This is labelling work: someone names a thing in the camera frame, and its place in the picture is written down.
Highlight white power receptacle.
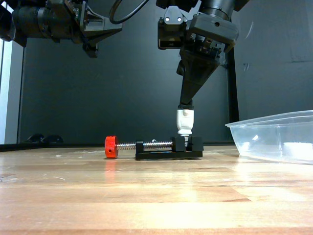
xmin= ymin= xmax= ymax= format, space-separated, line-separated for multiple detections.
xmin=176 ymin=109 xmax=196 ymax=138

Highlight clear plastic container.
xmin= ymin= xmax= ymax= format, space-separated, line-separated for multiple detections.
xmin=224 ymin=110 xmax=313 ymax=165

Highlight white block in container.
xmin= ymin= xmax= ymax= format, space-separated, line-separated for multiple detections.
xmin=282 ymin=141 xmax=313 ymax=160

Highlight black clamp vise with screw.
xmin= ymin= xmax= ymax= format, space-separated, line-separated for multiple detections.
xmin=116 ymin=136 xmax=204 ymax=162

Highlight dark rounded object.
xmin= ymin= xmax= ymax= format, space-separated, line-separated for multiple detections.
xmin=41 ymin=135 xmax=64 ymax=143
xmin=27 ymin=133 xmax=45 ymax=143

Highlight red clamp knob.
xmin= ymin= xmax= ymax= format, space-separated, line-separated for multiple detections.
xmin=104 ymin=135 xmax=119 ymax=160

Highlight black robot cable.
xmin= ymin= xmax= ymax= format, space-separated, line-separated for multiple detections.
xmin=108 ymin=0 xmax=150 ymax=25

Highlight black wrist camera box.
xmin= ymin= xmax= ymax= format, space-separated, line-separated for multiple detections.
xmin=157 ymin=6 xmax=190 ymax=51

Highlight black frame post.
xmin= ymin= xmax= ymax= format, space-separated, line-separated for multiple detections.
xmin=219 ymin=45 xmax=240 ymax=123
xmin=16 ymin=39 xmax=26 ymax=145

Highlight black rail at table edge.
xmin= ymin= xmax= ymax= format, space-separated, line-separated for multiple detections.
xmin=0 ymin=141 xmax=237 ymax=153

